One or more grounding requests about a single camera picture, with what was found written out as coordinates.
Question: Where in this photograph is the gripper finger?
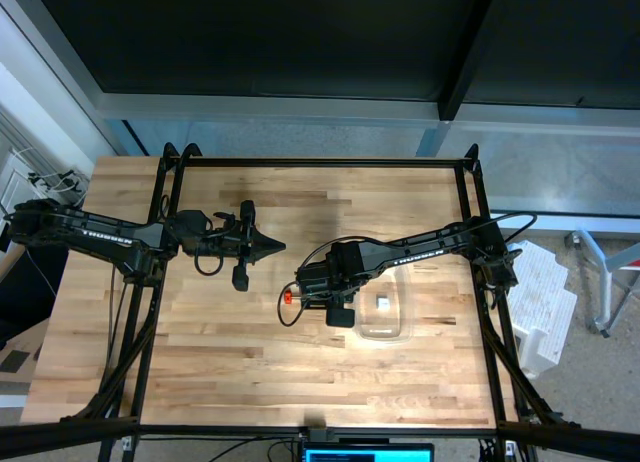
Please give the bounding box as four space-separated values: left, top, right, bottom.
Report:
252 245 288 267
253 225 288 248

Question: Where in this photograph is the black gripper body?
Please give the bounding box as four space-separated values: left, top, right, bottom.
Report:
325 294 358 329
202 200 258 292

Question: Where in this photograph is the clear plastic tub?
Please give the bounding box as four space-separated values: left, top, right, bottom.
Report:
355 267 415 344

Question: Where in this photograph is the black clamp with orange knob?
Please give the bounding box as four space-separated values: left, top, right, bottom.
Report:
282 290 331 313

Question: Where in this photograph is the screen with blue edge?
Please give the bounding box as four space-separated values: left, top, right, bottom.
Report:
298 442 435 462

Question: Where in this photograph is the white foam packing block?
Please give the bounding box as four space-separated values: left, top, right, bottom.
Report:
505 241 579 382

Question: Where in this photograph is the large black box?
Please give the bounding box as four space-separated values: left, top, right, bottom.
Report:
0 244 69 351

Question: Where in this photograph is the cardboard box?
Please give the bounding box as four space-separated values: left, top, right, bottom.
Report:
0 317 51 383

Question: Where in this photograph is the grey metal stand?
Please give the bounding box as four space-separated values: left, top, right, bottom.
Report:
564 229 640 339

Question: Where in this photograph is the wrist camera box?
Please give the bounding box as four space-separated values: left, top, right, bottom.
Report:
297 261 332 301

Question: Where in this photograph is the arm wrist cable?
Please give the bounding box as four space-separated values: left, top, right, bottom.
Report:
276 239 354 328
193 249 225 277

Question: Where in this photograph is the black metal frame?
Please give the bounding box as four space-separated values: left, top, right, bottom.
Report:
0 141 640 462

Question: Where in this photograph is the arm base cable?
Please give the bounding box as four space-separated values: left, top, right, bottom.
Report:
491 211 540 246

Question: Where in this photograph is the black and white cable bundle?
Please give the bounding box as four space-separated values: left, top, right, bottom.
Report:
27 169 90 193

